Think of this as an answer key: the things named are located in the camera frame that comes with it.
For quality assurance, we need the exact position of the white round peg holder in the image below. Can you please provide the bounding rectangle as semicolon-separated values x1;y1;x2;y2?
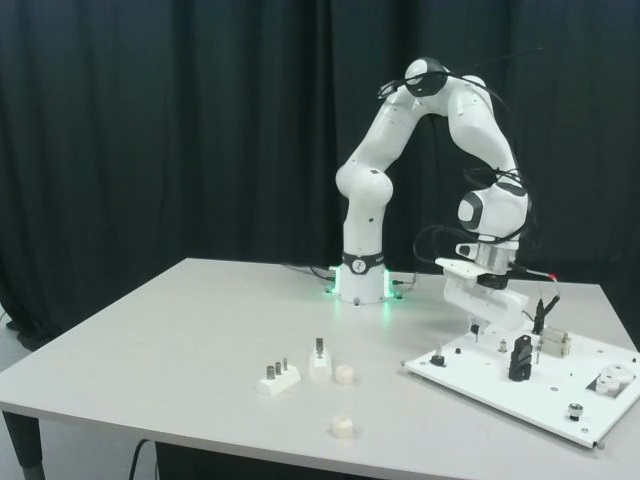
256;368;302;400

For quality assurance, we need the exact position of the white task board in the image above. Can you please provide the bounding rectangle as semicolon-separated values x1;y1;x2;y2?
402;324;640;450

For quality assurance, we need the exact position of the black under-table cabinet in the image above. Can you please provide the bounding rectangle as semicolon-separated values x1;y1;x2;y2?
154;442;591;480

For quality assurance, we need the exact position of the flat white mounting plate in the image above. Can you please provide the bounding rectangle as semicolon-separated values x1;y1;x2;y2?
433;257;507;280

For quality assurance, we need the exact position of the dark grey table leg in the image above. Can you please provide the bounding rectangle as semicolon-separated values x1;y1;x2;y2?
2;412;42;480

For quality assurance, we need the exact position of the black base cable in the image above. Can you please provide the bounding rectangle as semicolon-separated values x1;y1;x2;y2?
284;262;337;282

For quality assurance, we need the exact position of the black floor cable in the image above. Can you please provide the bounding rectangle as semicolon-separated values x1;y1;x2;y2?
130;438;157;480

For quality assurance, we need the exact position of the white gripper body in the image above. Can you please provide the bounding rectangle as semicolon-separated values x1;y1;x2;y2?
442;276;531;332

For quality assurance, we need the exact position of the silver flange ring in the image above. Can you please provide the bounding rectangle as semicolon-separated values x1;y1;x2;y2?
474;244;515;274

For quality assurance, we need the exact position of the black D-SUB plug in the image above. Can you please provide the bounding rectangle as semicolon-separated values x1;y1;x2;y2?
508;335;533;382

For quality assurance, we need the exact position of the black curtain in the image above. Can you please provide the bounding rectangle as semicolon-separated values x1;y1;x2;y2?
0;0;640;346

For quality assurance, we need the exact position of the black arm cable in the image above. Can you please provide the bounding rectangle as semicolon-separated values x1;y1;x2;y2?
372;47;544;276

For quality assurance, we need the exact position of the white square peg holder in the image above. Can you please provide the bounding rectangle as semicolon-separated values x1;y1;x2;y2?
307;348;334;381

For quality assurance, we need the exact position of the grey base cable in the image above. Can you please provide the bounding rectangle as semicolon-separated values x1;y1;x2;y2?
391;273;419;301

